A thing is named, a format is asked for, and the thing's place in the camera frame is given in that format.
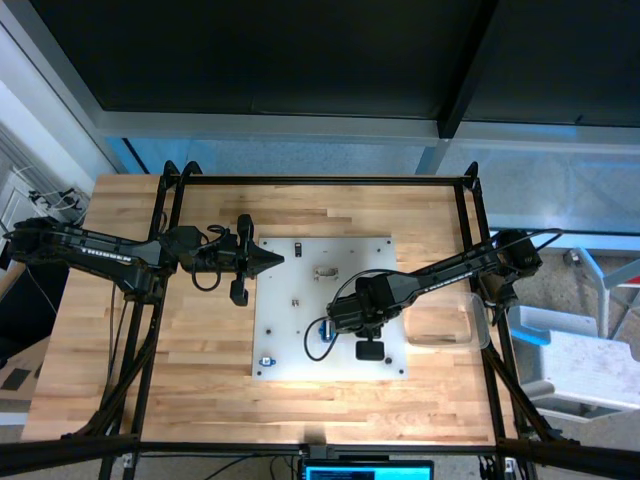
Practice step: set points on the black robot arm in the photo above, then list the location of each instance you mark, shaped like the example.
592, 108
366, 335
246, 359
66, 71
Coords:
100, 250
440, 282

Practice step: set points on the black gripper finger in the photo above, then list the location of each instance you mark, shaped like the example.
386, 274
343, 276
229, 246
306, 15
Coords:
260, 266
260, 252

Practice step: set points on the small blue mount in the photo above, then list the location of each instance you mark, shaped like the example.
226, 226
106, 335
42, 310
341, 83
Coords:
273, 361

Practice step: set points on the white step stool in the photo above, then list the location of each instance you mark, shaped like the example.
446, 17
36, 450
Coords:
585, 365

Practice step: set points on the black table-level camera mount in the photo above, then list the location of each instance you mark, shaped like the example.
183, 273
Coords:
317, 447

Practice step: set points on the white taskboard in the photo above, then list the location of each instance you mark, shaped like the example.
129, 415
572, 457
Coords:
290, 350

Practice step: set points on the grey rectangular connector housing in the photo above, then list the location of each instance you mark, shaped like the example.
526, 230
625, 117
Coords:
326, 273

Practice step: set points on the clear plastic tub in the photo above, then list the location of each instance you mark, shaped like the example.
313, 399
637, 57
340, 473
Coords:
440, 332

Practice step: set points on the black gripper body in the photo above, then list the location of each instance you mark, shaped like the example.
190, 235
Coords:
370, 351
243, 227

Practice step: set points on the cardboard box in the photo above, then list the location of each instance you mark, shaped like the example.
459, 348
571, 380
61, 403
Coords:
27, 357

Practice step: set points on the black metal frame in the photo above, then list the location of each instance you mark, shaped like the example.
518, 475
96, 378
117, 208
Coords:
320, 181

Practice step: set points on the blue laptop screen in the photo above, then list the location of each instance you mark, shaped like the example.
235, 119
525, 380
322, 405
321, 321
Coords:
365, 472

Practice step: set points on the blue round connector mount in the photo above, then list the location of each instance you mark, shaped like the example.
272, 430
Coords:
320, 334

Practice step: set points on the grey metal chair frame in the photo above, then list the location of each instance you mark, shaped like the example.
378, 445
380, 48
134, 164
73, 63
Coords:
603, 310

